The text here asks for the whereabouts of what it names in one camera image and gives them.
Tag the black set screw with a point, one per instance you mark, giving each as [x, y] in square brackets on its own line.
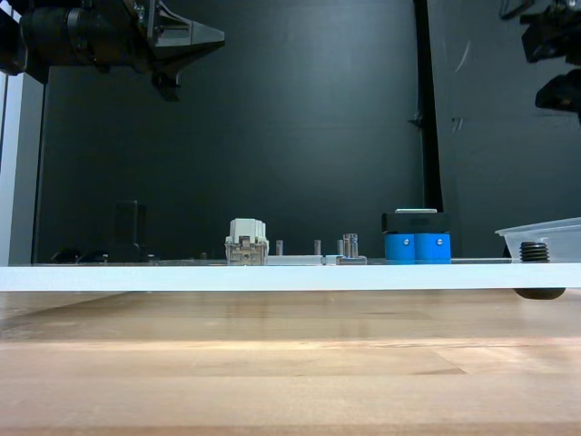
[534, 252]

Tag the aluminium bar with screws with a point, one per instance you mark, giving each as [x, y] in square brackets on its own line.
[295, 260]

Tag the black clamp connector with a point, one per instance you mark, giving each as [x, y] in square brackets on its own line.
[127, 227]

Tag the blue and black socket mount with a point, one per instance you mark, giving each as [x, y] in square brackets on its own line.
[417, 247]

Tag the white task board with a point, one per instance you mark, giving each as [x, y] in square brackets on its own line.
[290, 277]

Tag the grey multi-pin connector housing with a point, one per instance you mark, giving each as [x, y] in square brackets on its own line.
[245, 231]

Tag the grey aluminium partition post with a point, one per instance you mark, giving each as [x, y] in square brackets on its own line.
[22, 181]

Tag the black rubber board foot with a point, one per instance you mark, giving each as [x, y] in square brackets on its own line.
[540, 293]

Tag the clear plastic tub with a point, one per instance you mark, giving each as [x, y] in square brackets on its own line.
[563, 236]

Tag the black vertical wall post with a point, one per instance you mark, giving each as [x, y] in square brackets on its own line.
[429, 136]

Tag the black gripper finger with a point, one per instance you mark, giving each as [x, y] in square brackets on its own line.
[199, 36]
[186, 56]

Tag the small metal connector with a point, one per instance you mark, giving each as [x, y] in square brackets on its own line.
[351, 260]

